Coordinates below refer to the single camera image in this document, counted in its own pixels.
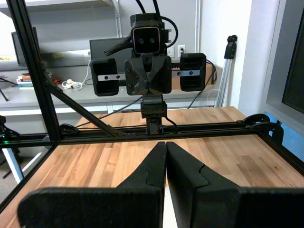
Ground black aluminium frame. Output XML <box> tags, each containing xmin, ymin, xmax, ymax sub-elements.
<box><xmin>0</xmin><ymin>0</ymin><xmax>304</xmax><ymax>214</ymax></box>

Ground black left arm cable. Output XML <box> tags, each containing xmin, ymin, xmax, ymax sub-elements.
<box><xmin>135</xmin><ymin>0</ymin><xmax>179</xmax><ymax>48</ymax></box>

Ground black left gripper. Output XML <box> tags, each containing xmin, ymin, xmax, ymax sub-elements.
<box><xmin>91</xmin><ymin>52</ymin><xmax>207</xmax><ymax>97</ymax></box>

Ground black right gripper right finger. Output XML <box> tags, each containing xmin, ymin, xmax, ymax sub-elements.
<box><xmin>166</xmin><ymin>142</ymin><xmax>304</xmax><ymax>228</ymax></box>

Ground black computer monitor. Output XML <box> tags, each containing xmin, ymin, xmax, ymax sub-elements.
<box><xmin>11</xmin><ymin>27</ymin><xmax>40</xmax><ymax>67</ymax></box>
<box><xmin>89</xmin><ymin>37</ymin><xmax>133</xmax><ymax>67</ymax></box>

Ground black braided cable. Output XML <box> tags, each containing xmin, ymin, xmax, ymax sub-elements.
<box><xmin>104</xmin><ymin>35</ymin><xmax>133</xmax><ymax>57</ymax></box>

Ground small stacked books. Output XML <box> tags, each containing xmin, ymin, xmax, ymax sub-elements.
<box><xmin>16</xmin><ymin>75</ymin><xmax>34</xmax><ymax>89</ymax></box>

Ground silver stand black cap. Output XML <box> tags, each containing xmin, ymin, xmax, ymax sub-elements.
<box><xmin>215</xmin><ymin>35</ymin><xmax>238</xmax><ymax>108</ymax></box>

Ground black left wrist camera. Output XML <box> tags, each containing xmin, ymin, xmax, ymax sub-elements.
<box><xmin>132</xmin><ymin>26</ymin><xmax>161</xmax><ymax>55</ymax></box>

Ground grey desk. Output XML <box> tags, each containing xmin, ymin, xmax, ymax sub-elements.
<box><xmin>0</xmin><ymin>64</ymin><xmax>223</xmax><ymax>117</ymax></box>

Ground white coiled cable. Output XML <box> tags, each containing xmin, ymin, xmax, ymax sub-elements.
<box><xmin>61</xmin><ymin>60</ymin><xmax>92</xmax><ymax>91</ymax></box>

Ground white wall shelf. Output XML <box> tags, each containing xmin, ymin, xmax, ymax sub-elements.
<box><xmin>0</xmin><ymin>0</ymin><xmax>121</xmax><ymax>38</ymax></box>

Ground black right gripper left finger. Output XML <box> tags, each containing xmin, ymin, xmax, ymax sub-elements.
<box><xmin>18</xmin><ymin>142</ymin><xmax>166</xmax><ymax>228</ymax></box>

